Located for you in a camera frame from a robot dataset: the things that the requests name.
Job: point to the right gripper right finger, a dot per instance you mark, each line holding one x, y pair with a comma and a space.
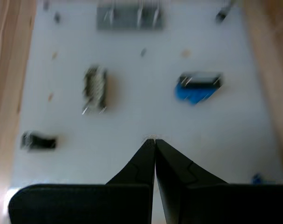
225, 205

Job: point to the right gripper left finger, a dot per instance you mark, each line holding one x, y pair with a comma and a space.
85, 205

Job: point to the white taskboard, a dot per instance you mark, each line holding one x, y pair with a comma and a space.
141, 116

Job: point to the beige multi-pin connector housing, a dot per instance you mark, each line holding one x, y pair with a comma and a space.
94, 88

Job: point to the black socket bracket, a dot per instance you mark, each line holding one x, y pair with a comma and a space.
38, 141

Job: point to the blue clamp mount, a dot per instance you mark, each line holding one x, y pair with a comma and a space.
197, 89

